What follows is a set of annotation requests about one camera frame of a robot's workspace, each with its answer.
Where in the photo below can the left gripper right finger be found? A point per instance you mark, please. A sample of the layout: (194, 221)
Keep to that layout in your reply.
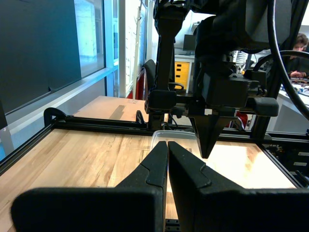
(229, 210)

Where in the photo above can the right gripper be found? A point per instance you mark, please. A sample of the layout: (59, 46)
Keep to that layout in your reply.
(224, 91)

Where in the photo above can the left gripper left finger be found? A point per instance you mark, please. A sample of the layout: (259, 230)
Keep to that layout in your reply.
(96, 207)

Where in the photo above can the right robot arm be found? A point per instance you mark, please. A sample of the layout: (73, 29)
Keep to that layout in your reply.
(167, 48)

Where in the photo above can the clear plastic container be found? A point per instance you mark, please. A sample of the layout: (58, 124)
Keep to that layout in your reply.
(176, 136)

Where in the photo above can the yellow drawer cabinet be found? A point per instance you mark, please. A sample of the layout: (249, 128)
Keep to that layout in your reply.
(181, 72)

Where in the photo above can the white desk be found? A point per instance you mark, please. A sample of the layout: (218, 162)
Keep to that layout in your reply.
(289, 108)

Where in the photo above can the black office chair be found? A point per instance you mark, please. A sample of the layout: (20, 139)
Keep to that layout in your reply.
(150, 72)

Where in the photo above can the black computer monitor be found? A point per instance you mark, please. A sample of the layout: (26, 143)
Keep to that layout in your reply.
(189, 43)

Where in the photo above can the cardboard box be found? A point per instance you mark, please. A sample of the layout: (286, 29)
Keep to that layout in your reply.
(106, 108)

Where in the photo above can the person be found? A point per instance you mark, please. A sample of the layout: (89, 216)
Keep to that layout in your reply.
(300, 48)

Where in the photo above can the window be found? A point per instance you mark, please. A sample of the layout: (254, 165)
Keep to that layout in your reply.
(89, 36)

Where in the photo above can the black frame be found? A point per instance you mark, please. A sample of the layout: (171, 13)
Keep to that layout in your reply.
(96, 123)

